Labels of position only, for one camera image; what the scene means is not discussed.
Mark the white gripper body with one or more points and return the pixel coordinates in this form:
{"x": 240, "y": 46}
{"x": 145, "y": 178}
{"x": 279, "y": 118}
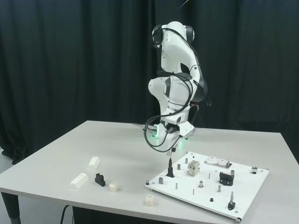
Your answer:
{"x": 168, "y": 142}

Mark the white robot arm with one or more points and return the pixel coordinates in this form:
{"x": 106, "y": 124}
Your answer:
{"x": 172, "y": 58}

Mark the black USB plug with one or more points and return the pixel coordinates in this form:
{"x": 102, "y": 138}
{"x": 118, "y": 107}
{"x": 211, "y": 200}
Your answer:
{"x": 169, "y": 170}

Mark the metal square peg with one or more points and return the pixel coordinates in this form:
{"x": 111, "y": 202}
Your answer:
{"x": 161, "y": 181}

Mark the white large gear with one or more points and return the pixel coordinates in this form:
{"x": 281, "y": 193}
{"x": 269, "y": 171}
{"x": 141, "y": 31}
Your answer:
{"x": 211, "y": 160}

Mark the metal BNC plug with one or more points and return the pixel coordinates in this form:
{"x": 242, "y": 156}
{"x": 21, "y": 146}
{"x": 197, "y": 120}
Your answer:
{"x": 201, "y": 184}

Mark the white medium gear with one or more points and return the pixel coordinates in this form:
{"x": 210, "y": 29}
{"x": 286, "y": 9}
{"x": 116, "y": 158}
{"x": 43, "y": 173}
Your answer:
{"x": 222, "y": 163}

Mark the white task board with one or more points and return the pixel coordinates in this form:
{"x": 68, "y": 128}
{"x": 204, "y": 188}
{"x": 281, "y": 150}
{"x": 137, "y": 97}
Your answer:
{"x": 210, "y": 184}

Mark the small white cube holder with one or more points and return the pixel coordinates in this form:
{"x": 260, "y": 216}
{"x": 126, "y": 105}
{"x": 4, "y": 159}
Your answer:
{"x": 149, "y": 200}
{"x": 114, "y": 187}

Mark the black D-SUB plug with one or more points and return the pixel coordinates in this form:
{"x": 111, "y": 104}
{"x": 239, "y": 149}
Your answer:
{"x": 99, "y": 179}

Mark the long white holder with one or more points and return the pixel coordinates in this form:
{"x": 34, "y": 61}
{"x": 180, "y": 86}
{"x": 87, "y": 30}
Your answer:
{"x": 93, "y": 164}
{"x": 79, "y": 180}

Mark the metal bolt with black base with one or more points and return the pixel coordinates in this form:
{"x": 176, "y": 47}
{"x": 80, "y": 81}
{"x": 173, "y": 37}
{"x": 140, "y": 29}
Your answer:
{"x": 231, "y": 201}

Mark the metal waterproof plug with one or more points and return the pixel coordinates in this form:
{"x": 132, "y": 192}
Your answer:
{"x": 254, "y": 170}

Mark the black curtain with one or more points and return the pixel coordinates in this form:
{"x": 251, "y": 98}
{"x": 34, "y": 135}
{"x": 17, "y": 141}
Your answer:
{"x": 70, "y": 58}

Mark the black table leg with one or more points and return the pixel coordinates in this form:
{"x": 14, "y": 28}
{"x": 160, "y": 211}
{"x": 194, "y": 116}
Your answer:
{"x": 9, "y": 207}

